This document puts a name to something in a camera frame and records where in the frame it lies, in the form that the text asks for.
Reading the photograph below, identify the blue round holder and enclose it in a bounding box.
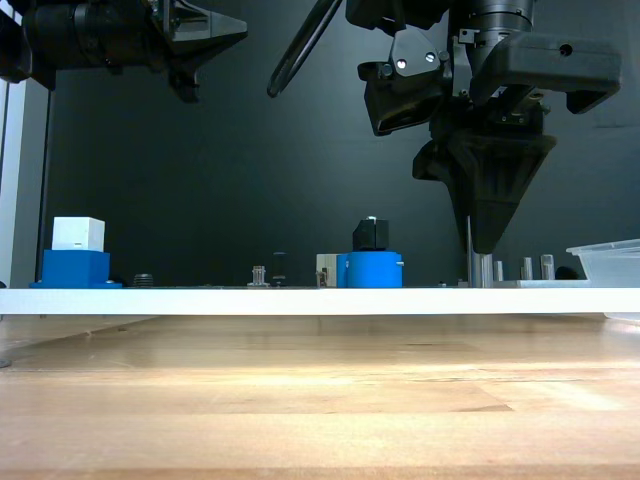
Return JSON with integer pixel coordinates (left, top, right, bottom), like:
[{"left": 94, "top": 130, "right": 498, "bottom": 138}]
[{"left": 336, "top": 250, "right": 405, "bottom": 290}]

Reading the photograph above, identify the large silver metal cylinder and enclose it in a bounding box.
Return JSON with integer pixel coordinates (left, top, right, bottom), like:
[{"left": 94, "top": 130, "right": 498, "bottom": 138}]
[{"left": 466, "top": 214, "right": 494, "bottom": 290}]

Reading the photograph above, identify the white taskboard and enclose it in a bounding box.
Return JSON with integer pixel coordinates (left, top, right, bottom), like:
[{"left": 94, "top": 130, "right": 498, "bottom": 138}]
[{"left": 0, "top": 287, "right": 640, "bottom": 317}]

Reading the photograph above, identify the white cube block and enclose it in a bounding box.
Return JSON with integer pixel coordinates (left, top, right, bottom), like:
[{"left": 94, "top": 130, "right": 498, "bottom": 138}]
[{"left": 52, "top": 216, "right": 107, "bottom": 253}]

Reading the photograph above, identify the black clamp block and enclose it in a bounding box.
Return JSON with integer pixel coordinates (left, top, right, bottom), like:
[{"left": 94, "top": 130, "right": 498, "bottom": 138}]
[{"left": 352, "top": 215, "right": 392, "bottom": 252}]

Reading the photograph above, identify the clear plastic tub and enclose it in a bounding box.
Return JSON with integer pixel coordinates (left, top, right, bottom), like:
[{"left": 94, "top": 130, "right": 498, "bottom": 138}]
[{"left": 565, "top": 238, "right": 640, "bottom": 324}]

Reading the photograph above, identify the grey peg plate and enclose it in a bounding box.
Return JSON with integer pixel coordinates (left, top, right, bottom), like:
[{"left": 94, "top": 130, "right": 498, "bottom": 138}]
[{"left": 456, "top": 279, "right": 593, "bottom": 290}]

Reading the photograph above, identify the blue square base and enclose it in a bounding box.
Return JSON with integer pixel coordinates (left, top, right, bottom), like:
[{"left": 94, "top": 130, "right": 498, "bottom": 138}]
[{"left": 28, "top": 248, "right": 124, "bottom": 290}]

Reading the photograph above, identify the white connector housing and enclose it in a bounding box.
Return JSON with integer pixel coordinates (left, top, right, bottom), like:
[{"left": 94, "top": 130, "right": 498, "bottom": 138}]
[{"left": 315, "top": 253, "right": 347, "bottom": 289}]

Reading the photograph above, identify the clear plastic connector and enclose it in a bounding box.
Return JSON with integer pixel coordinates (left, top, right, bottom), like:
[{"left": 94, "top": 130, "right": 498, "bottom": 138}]
[{"left": 247, "top": 265, "right": 272, "bottom": 290}]

